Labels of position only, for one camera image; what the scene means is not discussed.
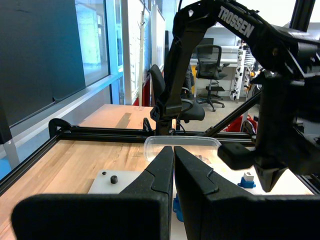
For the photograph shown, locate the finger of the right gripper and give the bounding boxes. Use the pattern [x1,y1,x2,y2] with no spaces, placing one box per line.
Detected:
[254,164,287,193]

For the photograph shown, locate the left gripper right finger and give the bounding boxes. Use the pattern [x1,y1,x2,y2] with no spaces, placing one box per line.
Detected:
[174,146,320,240]

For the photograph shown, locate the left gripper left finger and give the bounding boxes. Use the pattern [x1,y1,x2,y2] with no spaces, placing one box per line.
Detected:
[11,145,175,240]

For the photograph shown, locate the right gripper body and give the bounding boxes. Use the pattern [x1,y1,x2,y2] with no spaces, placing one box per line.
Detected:
[254,69,320,176]

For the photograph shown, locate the clear plastic container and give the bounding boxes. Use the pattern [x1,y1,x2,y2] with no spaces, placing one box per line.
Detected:
[143,135,222,163]

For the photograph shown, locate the white task board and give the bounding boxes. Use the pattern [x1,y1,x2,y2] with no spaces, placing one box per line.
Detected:
[87,159,315,240]

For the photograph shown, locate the small blue socket block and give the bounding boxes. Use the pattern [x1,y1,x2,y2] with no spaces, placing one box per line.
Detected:
[171,191,185,223]

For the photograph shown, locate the black office chair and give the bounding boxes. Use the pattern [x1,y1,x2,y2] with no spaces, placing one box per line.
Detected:
[194,44,231,113]
[148,64,206,124]

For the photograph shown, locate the wooden desk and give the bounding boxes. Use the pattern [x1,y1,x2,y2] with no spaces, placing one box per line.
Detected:
[78,104,157,131]

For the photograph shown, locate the window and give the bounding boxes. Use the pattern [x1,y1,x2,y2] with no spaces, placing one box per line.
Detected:
[74,0,111,86]

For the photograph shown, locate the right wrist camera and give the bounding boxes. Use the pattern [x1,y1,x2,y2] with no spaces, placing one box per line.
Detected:
[217,142,259,171]

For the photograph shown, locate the black frame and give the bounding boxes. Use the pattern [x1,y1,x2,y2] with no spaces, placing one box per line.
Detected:
[0,0,320,198]

